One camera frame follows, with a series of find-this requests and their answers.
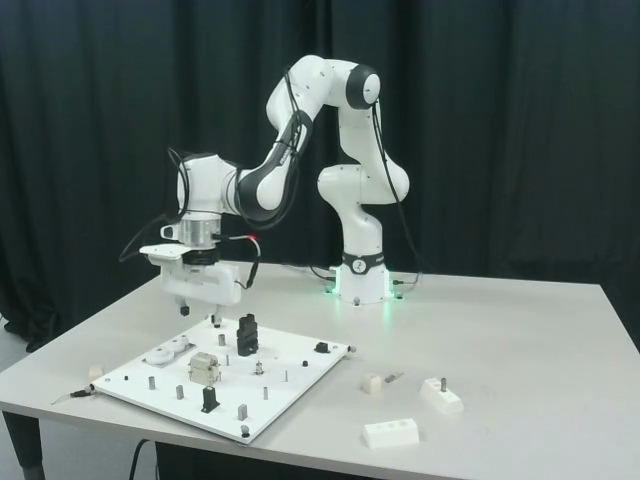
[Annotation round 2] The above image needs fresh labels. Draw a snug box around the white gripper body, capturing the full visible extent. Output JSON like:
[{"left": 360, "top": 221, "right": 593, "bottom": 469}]
[{"left": 159, "top": 262, "right": 242, "bottom": 307}]

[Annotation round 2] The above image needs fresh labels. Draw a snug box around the white sloped peg holder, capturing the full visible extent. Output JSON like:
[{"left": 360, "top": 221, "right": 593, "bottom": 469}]
[{"left": 418, "top": 378, "right": 466, "bottom": 416}]

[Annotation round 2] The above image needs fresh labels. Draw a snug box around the black D-SUB plug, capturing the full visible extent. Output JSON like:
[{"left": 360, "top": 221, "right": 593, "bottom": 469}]
[{"left": 234, "top": 313, "right": 260, "bottom": 358}]

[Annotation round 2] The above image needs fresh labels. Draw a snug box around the white task board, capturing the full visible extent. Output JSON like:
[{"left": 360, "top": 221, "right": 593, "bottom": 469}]
[{"left": 92, "top": 317, "right": 358, "bottom": 445}]

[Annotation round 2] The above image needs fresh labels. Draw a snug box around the white holder with three holes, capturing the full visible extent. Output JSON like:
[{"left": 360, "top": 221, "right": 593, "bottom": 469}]
[{"left": 361, "top": 418, "right": 421, "bottom": 448}]

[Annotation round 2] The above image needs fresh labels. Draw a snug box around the black curtain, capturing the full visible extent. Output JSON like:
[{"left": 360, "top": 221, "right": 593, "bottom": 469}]
[{"left": 0, "top": 0, "right": 640, "bottom": 354}]

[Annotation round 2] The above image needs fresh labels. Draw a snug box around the dark table leg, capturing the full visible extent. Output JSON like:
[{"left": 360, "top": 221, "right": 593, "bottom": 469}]
[{"left": 1, "top": 411, "right": 42, "bottom": 480}]

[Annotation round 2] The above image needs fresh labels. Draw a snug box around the black base cable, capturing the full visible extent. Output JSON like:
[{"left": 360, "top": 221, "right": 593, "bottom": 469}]
[{"left": 307, "top": 263, "right": 422, "bottom": 291}]

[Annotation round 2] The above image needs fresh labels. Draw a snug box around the small plug with short cable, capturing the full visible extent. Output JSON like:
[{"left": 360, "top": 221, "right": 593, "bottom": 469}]
[{"left": 51, "top": 383, "right": 99, "bottom": 407}]

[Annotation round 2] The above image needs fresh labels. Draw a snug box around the black cable under table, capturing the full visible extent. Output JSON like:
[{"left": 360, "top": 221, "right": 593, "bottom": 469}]
[{"left": 129, "top": 438, "right": 158, "bottom": 480}]

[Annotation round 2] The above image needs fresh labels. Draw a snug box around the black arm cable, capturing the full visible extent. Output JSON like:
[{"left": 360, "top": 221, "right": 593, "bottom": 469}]
[{"left": 117, "top": 68, "right": 422, "bottom": 281}]

